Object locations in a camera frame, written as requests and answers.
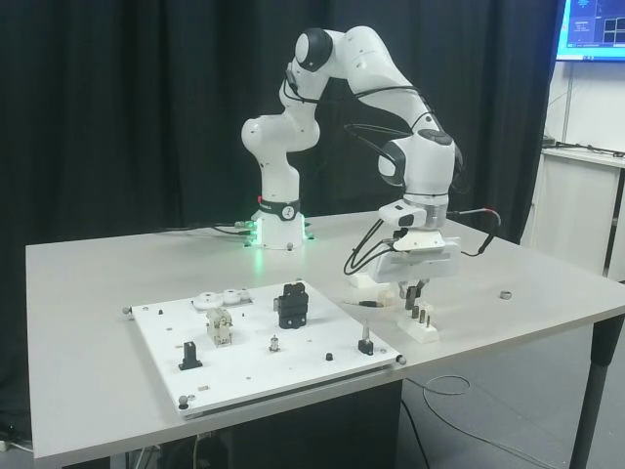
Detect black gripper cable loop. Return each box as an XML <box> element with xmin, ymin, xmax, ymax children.
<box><xmin>343</xmin><ymin>218</ymin><xmax>399</xmax><ymax>277</ymax></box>

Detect blue screen monitor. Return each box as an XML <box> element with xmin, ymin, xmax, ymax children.
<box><xmin>555</xmin><ymin>0</ymin><xmax>625</xmax><ymax>64</ymax></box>

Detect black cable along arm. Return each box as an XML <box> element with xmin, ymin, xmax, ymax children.
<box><xmin>281</xmin><ymin>61</ymin><xmax>468</xmax><ymax>206</ymax></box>

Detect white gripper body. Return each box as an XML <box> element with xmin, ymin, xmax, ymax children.
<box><xmin>373</xmin><ymin>237</ymin><xmax>462</xmax><ymax>285</ymax></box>

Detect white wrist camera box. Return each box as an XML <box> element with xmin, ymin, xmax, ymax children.
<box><xmin>378</xmin><ymin>200</ymin><xmax>426</xmax><ymax>229</ymax></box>

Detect black D-SUB plug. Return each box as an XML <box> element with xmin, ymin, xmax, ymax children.
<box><xmin>271</xmin><ymin>279</ymin><xmax>311</xmax><ymax>330</ymax></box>

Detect black base cable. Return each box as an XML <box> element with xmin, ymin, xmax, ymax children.
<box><xmin>155</xmin><ymin>223</ymin><xmax>258</xmax><ymax>238</ymax></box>

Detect black curtains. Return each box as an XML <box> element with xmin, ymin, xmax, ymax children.
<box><xmin>0</xmin><ymin>0</ymin><xmax>561</xmax><ymax>444</ymax></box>

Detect white cabinet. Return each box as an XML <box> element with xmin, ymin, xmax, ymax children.
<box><xmin>520</xmin><ymin>141</ymin><xmax>625</xmax><ymax>284</ymax></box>

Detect white large gear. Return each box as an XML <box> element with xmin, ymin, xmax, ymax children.
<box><xmin>193</xmin><ymin>290</ymin><xmax>224</xmax><ymax>310</ymax></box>

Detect white task board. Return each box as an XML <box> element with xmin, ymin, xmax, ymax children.
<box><xmin>127</xmin><ymin>281</ymin><xmax>406</xmax><ymax>420</ymax></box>

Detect white square peg holder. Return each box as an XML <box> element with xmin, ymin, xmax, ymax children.
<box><xmin>397</xmin><ymin>302</ymin><xmax>441</xmax><ymax>344</ymax></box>

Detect black table leg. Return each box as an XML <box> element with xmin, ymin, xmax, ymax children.
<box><xmin>569</xmin><ymin>312</ymin><xmax>619</xmax><ymax>469</ymax></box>

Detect beige waterproof plug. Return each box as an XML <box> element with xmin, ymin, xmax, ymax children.
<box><xmin>204</xmin><ymin>306</ymin><xmax>234</xmax><ymax>349</ymax></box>

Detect grey floor cable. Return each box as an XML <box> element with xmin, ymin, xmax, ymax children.
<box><xmin>422</xmin><ymin>373</ymin><xmax>577</xmax><ymax>458</ymax></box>

